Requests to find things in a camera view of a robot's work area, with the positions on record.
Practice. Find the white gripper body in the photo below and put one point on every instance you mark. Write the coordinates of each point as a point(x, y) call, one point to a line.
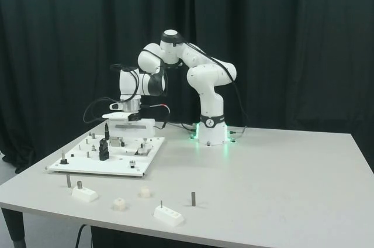
point(131, 131)

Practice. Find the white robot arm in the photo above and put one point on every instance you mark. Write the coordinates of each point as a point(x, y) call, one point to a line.
point(210, 107)

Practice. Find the white medium gear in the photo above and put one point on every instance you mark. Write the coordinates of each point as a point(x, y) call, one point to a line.
point(145, 192)

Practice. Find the flat white mounting plate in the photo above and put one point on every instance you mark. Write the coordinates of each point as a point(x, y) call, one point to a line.
point(115, 115)

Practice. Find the black USB plug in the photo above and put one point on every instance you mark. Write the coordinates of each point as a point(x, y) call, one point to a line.
point(107, 132)

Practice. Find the black D-SUB plug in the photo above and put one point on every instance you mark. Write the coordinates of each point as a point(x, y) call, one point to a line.
point(103, 150)

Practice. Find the white task board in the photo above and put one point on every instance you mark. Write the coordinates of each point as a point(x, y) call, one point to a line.
point(87, 166)

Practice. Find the metal round peg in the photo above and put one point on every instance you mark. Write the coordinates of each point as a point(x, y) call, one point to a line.
point(79, 185)

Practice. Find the dark metal peg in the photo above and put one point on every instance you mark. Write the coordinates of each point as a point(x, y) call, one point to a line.
point(193, 199)

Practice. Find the white holder with thin peg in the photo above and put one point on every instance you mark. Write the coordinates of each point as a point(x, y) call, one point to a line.
point(169, 214)

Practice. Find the white holder with round peg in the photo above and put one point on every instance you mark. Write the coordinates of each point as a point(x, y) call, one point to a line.
point(86, 195)

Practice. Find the grey metal peg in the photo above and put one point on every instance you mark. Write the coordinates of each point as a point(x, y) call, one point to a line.
point(68, 180)

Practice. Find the dark table leg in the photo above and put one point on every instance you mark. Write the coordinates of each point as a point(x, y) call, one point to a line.
point(13, 226)

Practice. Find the black curtain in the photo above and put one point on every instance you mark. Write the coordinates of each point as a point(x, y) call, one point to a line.
point(292, 25)

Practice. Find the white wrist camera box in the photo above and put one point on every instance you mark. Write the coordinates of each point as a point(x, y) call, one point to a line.
point(115, 106)

